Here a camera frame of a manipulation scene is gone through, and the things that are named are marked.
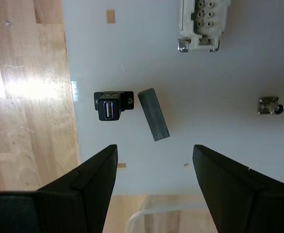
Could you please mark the black socket block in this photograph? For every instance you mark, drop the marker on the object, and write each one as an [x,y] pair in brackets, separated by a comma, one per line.
[110,105]

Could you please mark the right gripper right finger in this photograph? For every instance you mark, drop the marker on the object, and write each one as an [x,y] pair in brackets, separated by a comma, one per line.
[239,201]

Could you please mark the grey steel bar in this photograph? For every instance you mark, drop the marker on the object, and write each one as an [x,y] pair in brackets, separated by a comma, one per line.
[153,114]

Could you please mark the threaded steel stud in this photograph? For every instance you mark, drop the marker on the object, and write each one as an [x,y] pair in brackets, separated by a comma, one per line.
[270,106]

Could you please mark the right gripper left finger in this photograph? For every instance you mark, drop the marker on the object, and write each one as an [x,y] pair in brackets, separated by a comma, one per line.
[79,199]

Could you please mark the white task board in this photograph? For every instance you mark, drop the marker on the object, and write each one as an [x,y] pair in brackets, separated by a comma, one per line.
[180,80]

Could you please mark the beige many-pin connector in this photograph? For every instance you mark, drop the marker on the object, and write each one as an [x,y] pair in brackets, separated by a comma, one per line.
[201,21]

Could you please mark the clear plastic container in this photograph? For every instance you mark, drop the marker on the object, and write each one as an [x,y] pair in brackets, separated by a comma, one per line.
[142,218]

